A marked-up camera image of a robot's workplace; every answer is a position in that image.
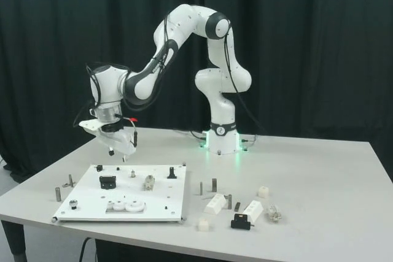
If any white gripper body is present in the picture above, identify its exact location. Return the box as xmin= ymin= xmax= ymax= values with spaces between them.
xmin=95 ymin=129 xmax=138 ymax=156

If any black rod with red tag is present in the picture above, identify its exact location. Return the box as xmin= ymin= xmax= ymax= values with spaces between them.
xmin=115 ymin=115 xmax=139 ymax=148

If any black stepped plug block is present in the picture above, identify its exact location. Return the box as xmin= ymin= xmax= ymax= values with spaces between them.
xmin=98 ymin=175 xmax=117 ymax=190
xmin=230 ymin=212 xmax=251 ymax=231

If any grey metal rectangular connector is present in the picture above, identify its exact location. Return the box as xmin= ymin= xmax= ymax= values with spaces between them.
xmin=142 ymin=175 xmax=156 ymax=191
xmin=267 ymin=205 xmax=283 ymax=223

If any white task board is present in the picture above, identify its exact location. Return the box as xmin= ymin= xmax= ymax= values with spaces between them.
xmin=52 ymin=161 xmax=188 ymax=223

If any white large gear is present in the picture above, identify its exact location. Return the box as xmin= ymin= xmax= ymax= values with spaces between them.
xmin=126 ymin=200 xmax=144 ymax=213

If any long white holder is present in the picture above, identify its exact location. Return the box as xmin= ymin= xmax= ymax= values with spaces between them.
xmin=204 ymin=193 xmax=228 ymax=215
xmin=244 ymin=199 xmax=264 ymax=223

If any black table leg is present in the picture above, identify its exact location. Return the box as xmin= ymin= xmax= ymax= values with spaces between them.
xmin=0 ymin=220 xmax=27 ymax=262

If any black curtain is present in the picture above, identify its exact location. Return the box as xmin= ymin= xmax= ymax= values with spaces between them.
xmin=0 ymin=0 xmax=393 ymax=180

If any flat white mount plate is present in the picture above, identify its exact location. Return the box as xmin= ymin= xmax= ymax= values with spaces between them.
xmin=79 ymin=120 xmax=104 ymax=136

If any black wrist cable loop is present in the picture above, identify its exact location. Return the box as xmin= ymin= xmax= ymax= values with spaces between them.
xmin=72 ymin=99 xmax=93 ymax=128

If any black floor cable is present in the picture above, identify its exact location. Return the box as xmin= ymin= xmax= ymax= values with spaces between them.
xmin=80 ymin=236 xmax=93 ymax=262

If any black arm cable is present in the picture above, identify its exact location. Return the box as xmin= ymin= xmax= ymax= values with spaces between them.
xmin=85 ymin=13 xmax=263 ymax=136

